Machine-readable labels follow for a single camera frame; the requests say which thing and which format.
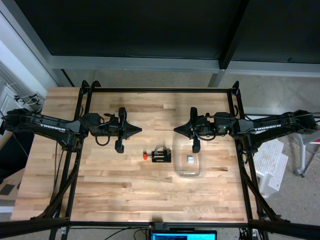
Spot clear plastic tub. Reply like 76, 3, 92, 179
172, 136, 206, 180

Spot screen with blue edge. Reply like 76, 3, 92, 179
149, 229, 218, 240

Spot grey metal stand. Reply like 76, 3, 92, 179
291, 132, 320, 179

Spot brown cardboard box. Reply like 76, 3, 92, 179
0, 167, 26, 201

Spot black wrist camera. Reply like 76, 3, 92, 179
199, 116, 213, 131

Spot black cable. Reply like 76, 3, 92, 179
94, 129, 111, 147
194, 128, 219, 141

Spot tangled black white cables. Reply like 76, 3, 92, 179
12, 92, 43, 107

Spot grey metal partition frame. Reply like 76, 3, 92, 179
0, 0, 320, 88

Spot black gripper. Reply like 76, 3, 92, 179
103, 107, 143, 154
173, 106, 215, 154

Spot black aluminium frame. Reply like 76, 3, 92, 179
0, 79, 320, 240

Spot black clamp with red knob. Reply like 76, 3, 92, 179
142, 145, 173, 164

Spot small black fixed camera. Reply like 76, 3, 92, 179
149, 216, 168, 230

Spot black room post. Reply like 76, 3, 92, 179
218, 0, 251, 71

